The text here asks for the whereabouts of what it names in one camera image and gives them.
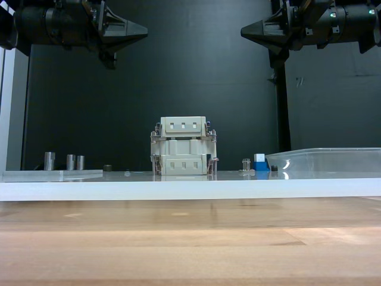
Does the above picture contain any beige HAN10-E connector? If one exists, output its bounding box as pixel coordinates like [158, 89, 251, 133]
[151, 116, 218, 141]

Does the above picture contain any beige connector base housing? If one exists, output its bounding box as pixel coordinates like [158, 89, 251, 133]
[150, 138, 220, 176]

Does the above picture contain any clear plastic tub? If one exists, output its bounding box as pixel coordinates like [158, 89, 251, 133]
[266, 148, 381, 180]

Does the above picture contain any grey metal plate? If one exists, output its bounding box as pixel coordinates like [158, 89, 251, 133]
[2, 169, 104, 182]

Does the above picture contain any white board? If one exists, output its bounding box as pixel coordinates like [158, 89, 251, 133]
[0, 170, 381, 201]

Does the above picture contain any notched silver metal post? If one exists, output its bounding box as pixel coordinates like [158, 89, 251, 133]
[44, 151, 57, 171]

